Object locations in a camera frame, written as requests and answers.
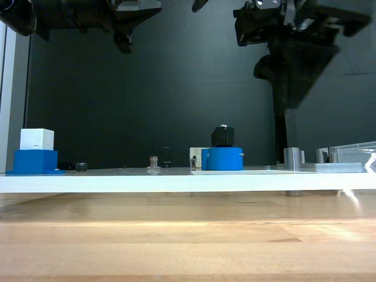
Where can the white task board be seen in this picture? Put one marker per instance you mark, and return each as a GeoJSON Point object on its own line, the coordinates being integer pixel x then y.
{"type": "Point", "coordinates": [147, 183]}

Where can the clear plastic tub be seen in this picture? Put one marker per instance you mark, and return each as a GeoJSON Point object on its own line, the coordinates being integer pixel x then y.
{"type": "Point", "coordinates": [358, 152]}

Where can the small black socket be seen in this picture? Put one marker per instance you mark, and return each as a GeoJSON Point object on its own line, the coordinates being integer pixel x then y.
{"type": "Point", "coordinates": [167, 155]}

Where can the grey metal slotted block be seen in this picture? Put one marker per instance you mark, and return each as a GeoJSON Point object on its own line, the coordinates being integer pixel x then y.
{"type": "Point", "coordinates": [337, 167]}

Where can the blue mount with white cube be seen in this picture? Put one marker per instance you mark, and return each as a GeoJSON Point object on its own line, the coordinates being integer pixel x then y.
{"type": "Point", "coordinates": [34, 160]}

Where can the black round knob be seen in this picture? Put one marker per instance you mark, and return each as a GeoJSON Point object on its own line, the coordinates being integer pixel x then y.
{"type": "Point", "coordinates": [82, 167]}

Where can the blue mount with black clamp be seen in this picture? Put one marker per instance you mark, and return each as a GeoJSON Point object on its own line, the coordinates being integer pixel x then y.
{"type": "Point", "coordinates": [224, 158]}

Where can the small translucent connector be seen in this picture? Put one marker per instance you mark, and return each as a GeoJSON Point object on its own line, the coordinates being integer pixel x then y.
{"type": "Point", "coordinates": [154, 164]}

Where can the steel cylinder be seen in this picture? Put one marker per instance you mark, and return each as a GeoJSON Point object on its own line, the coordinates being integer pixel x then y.
{"type": "Point", "coordinates": [291, 158]}

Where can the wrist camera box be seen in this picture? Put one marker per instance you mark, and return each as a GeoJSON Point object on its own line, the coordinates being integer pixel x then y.
{"type": "Point", "coordinates": [255, 25]}

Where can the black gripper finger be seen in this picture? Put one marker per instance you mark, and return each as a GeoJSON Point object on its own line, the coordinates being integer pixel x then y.
{"type": "Point", "coordinates": [132, 19]}
{"type": "Point", "coordinates": [263, 69]}
{"type": "Point", "coordinates": [141, 4]}
{"type": "Point", "coordinates": [296, 73]}

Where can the beige connector housing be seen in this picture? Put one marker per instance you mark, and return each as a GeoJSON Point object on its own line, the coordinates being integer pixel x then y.
{"type": "Point", "coordinates": [194, 154]}

